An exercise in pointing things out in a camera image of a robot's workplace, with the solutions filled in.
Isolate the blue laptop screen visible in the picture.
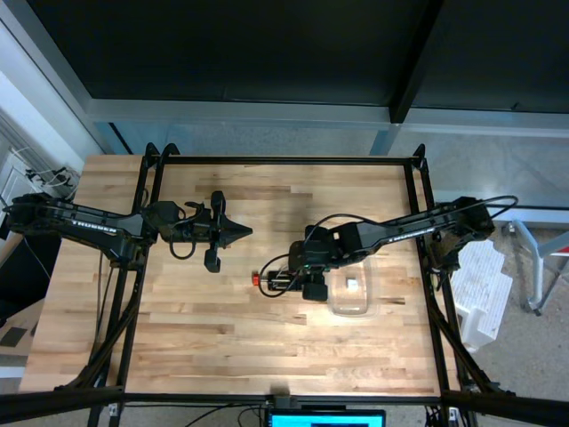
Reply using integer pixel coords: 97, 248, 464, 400
266, 409, 387, 427

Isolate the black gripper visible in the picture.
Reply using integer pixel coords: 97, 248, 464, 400
170, 189, 253, 274
286, 225, 333, 304

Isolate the white power strip with plugs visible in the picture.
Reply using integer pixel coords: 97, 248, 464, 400
21, 165, 76, 190

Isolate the clear plastic tub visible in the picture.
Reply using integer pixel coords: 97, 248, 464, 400
320, 257, 380, 318

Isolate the grey metal stand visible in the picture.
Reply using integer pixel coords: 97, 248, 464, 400
501, 217, 569, 318

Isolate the black clamp with red knob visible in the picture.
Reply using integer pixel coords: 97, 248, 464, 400
252, 268, 308, 294

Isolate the black cable arc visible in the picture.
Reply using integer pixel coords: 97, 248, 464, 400
309, 214, 379, 237
470, 194, 520, 222

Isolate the black cable loop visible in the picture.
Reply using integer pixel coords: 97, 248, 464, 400
168, 238, 197, 261
259, 254, 308, 298

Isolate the black aluminium frame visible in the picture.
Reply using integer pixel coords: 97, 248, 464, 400
0, 141, 569, 427

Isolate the cardboard box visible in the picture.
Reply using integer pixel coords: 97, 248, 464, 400
0, 298, 45, 380

